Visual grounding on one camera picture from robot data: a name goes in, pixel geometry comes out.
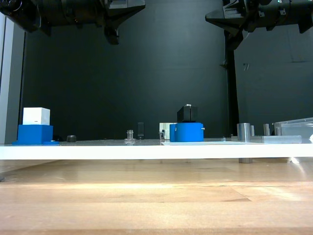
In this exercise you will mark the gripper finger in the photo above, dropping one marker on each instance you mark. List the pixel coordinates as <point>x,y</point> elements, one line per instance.
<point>132,6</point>
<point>217,18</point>

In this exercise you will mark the steel 16mm cylinder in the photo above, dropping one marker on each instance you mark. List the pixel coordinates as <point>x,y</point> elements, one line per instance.
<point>243,132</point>

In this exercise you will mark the black vertical pillar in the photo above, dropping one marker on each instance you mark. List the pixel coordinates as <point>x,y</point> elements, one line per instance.
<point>231,85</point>

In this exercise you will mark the white cube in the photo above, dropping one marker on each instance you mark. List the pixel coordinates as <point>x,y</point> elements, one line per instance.
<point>35,116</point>

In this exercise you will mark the steel peg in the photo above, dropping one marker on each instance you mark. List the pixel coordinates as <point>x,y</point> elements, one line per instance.
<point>252,130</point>
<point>275,129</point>
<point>266,129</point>

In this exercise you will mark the clear plastic tub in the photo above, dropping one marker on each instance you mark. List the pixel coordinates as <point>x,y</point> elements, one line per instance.
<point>296,129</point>

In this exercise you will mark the grey multi-pin connector housing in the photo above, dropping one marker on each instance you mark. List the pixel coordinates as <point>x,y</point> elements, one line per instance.
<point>164,128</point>

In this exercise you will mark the grey aluminium peg block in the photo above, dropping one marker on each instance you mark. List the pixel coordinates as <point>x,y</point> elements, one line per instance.
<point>281,139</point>

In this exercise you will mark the black knurled screw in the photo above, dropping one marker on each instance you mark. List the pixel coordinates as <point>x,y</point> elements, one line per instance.
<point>71,138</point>

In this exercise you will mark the small silver threaded fitting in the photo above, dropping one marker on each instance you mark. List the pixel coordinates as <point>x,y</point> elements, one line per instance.
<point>129,135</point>

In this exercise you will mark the white task board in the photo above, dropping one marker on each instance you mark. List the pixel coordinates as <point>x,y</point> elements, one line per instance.
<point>122,151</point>

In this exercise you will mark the blue round mount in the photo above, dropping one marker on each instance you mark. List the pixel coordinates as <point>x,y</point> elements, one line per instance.
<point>185,132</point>

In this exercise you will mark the blue square mount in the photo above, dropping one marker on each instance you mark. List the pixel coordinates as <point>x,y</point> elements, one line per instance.
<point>34,134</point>

